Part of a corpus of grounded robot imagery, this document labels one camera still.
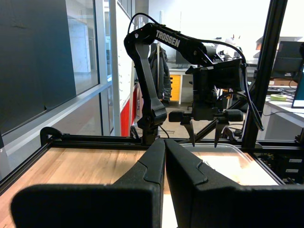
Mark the black frame corner bracket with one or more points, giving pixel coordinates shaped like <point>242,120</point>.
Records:
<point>46,133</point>

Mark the clear plastic tub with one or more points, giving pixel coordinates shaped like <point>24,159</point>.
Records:
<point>244,161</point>

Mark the yellow drawer cabinet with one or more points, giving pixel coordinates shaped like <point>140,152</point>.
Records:
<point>175,88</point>

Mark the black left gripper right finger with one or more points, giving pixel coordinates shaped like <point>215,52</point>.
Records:
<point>237,209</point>

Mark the green tape roll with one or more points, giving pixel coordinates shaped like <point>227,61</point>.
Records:
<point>278,99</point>

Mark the blue-edged screen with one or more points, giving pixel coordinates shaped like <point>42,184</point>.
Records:
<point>299,95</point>

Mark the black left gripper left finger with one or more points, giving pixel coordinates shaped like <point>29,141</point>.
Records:
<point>90,209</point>

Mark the dark computer monitor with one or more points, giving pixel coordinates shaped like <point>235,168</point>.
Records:
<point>287,59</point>

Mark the black aluminium frame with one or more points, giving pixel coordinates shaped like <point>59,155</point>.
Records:
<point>95,140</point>

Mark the cardboard box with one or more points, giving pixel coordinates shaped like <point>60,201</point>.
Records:
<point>280,82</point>

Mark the black controller box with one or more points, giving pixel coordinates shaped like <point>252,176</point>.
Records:
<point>280,166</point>

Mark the grey window frame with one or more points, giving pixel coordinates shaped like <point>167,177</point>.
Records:
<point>103,71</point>

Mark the red panel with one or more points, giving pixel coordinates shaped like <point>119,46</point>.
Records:
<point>126,118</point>

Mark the black hanging jacket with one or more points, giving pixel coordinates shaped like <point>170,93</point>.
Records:
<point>165,78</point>

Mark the white desk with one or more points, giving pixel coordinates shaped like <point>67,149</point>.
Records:
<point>285,111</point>

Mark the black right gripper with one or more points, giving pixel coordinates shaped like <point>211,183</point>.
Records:
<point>205,95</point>

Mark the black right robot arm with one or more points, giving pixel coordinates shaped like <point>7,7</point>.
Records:
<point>145,78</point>

